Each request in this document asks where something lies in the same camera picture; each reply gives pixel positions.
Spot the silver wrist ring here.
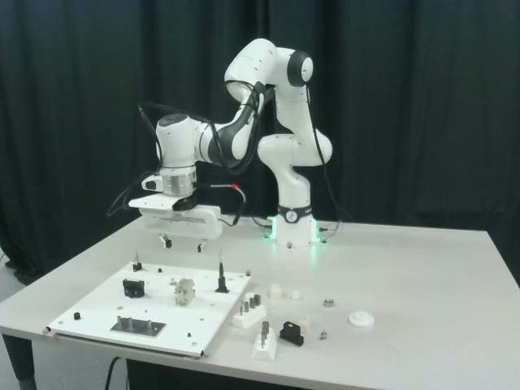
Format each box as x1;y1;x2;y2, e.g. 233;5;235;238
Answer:
162;167;197;197

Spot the white task board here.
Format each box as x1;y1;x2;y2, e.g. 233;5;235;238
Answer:
44;262;252;361

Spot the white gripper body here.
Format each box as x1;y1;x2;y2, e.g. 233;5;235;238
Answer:
139;205;223;244

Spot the small white box dark window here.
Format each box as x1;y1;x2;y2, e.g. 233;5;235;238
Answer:
141;173;165;192

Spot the white peg holder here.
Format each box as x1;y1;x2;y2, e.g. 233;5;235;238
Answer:
251;329;280;361
231;301;268;328

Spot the black D-SUB plug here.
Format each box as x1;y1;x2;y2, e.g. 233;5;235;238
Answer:
279;320;307;347

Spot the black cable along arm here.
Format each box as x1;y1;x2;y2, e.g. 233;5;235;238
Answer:
302;79;345;236

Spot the black curtain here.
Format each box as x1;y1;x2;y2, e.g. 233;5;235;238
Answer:
0;0;520;285

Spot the black cable under table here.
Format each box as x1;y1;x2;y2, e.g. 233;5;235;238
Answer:
106;356;124;390

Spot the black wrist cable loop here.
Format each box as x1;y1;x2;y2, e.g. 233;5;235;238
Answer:
106;171;164;218

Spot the white large gear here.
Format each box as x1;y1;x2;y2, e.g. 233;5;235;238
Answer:
348;310;375;327

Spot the flat white mounting plate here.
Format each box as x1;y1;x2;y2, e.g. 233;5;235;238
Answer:
128;194;197;212

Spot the black table leg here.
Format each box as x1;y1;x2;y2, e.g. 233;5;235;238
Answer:
0;333;34;390

